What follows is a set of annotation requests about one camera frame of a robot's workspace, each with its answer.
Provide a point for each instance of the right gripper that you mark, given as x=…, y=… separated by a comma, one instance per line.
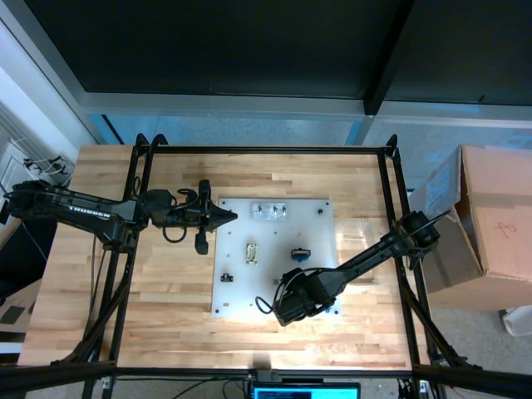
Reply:
x=297, y=301

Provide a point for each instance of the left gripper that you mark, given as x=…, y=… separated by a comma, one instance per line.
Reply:
x=205, y=195

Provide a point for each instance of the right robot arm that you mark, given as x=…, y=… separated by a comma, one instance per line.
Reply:
x=374, y=255

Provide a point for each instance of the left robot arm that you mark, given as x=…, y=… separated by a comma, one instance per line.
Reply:
x=91, y=214

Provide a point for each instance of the clear plastic container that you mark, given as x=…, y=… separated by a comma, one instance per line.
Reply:
x=359, y=249

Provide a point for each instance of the blue socket block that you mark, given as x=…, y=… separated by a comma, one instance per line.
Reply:
x=300, y=254

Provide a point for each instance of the white task board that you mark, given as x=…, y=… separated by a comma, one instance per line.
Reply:
x=249, y=299

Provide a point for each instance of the beige many-pin connector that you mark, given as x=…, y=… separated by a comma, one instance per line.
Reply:
x=252, y=254

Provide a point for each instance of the small black block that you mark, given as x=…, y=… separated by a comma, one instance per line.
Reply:
x=226, y=277

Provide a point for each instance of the blue screen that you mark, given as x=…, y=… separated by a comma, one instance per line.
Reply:
x=303, y=391

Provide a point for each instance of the cardboard box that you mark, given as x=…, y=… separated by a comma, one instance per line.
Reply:
x=494, y=232

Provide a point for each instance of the black frame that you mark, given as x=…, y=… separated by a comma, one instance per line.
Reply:
x=266, y=149

